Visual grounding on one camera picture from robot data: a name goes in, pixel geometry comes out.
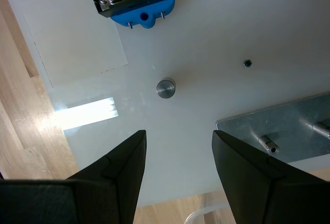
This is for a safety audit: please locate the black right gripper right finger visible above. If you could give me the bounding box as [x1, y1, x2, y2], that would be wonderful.
[212, 130, 330, 224]

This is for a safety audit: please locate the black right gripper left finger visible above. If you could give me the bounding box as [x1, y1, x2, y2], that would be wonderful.
[0, 130, 147, 224]

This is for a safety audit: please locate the silver metal cylinder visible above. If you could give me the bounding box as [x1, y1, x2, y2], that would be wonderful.
[156, 76, 177, 100]

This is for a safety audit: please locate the white taskboard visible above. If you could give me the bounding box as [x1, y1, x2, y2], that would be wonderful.
[0, 0, 330, 207]

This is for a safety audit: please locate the small metal peg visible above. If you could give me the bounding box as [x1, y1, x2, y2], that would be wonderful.
[312, 122, 330, 141]
[258, 135, 280, 155]

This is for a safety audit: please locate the clear plastic tub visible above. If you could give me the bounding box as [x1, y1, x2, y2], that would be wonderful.
[185, 204, 234, 224]

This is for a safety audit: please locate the grey metal plate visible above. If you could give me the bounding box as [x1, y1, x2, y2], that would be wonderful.
[215, 91, 330, 167]

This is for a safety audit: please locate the thin white sheet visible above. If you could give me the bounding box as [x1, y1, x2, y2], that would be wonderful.
[20, 0, 129, 88]

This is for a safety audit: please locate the blue round connector holder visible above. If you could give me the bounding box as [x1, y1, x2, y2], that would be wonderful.
[109, 0, 177, 30]

